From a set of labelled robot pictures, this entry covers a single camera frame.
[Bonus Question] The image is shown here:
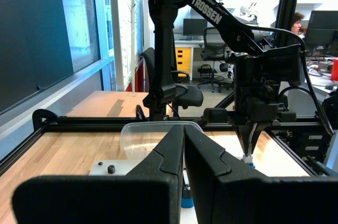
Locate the black office chair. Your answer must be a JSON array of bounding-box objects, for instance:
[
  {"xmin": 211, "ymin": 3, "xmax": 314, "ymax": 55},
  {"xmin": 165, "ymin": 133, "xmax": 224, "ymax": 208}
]
[
  {"xmin": 139, "ymin": 46, "xmax": 204, "ymax": 117},
  {"xmin": 197, "ymin": 26, "xmax": 233, "ymax": 93}
]

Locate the clear plastic container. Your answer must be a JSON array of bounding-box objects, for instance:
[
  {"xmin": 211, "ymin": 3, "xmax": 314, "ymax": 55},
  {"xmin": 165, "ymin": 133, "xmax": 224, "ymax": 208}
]
[{"xmin": 120, "ymin": 120, "xmax": 204, "ymax": 159}]

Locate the person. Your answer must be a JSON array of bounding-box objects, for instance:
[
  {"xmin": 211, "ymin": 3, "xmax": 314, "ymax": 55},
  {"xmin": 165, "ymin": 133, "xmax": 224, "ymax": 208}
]
[{"xmin": 290, "ymin": 12, "xmax": 308, "ymax": 40}]

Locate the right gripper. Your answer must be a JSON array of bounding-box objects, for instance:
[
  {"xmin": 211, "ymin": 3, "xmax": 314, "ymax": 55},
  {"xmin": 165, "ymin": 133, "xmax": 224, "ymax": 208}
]
[{"xmin": 202, "ymin": 107, "xmax": 297, "ymax": 156}]

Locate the yellow drawer cabinet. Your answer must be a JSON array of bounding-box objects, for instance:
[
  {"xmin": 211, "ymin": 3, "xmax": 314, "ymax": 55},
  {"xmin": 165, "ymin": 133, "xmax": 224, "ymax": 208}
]
[{"xmin": 175, "ymin": 47, "xmax": 192, "ymax": 77}]

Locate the white task board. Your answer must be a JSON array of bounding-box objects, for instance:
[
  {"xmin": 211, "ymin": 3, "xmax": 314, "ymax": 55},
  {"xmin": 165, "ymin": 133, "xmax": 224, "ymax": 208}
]
[{"xmin": 88, "ymin": 160, "xmax": 262, "ymax": 224}]

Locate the grey cable with clear plug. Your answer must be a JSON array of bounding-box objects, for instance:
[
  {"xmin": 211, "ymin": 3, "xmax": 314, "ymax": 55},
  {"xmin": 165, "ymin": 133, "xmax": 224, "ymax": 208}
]
[{"xmin": 242, "ymin": 123, "xmax": 257, "ymax": 164}]

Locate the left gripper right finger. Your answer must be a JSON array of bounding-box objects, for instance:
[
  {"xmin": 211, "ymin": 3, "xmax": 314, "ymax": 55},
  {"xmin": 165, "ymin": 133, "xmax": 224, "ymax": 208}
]
[{"xmin": 184, "ymin": 125, "xmax": 338, "ymax": 224}]

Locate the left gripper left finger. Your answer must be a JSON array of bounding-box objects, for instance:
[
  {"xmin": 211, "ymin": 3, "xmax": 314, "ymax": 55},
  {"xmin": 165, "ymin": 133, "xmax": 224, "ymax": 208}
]
[{"xmin": 11, "ymin": 125, "xmax": 185, "ymax": 224}]

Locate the window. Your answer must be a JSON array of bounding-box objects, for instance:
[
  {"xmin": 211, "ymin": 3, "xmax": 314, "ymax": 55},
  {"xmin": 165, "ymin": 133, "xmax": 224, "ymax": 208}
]
[{"xmin": 57, "ymin": 0, "xmax": 115, "ymax": 73}]

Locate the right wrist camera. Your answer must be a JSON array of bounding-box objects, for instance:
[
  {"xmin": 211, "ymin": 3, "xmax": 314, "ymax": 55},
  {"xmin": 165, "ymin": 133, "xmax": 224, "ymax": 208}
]
[{"xmin": 247, "ymin": 96, "xmax": 280, "ymax": 119}]

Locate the black monitor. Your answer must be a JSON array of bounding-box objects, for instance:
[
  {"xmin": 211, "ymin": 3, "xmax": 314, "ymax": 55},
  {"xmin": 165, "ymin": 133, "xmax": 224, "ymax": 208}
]
[
  {"xmin": 182, "ymin": 18, "xmax": 208, "ymax": 41},
  {"xmin": 303, "ymin": 10, "xmax": 338, "ymax": 57}
]

